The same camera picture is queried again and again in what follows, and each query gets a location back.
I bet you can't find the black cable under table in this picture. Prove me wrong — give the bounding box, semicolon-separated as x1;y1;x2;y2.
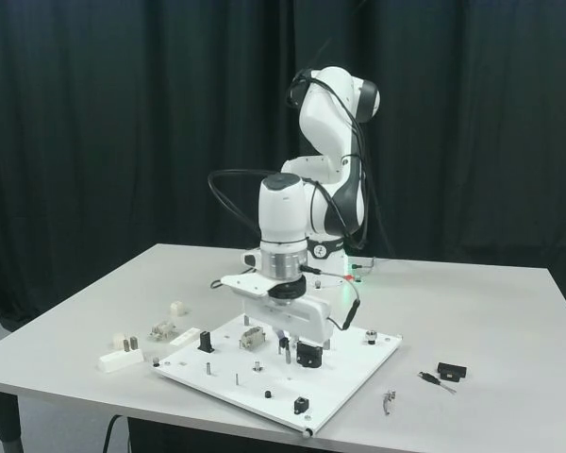
104;413;129;453

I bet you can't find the thin black rod on wire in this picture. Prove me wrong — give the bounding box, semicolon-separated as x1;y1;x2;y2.
301;264;362;331

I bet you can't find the white task board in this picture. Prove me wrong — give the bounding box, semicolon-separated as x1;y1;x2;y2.
150;312;404;438

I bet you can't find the black looped wrist cable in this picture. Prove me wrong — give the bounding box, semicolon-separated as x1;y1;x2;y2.
208;168;266;224

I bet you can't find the long white peg holder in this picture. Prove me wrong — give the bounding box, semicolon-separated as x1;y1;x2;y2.
97;348;145;376

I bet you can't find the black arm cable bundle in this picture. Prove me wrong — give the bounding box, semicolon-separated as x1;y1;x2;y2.
286;68;375;251

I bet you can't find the black rectangular plug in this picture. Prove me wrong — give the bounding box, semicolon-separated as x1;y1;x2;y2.
437;361;469;381

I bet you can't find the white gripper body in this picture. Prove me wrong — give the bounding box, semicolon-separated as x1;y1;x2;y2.
242;293;333;342

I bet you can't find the metal D-SUB plug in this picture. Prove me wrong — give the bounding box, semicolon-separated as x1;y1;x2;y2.
146;323;173;343

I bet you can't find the dark table leg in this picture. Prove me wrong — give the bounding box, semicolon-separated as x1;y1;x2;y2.
0;387;21;453

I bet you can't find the black curtain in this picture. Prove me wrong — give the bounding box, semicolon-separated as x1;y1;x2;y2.
0;0;566;317

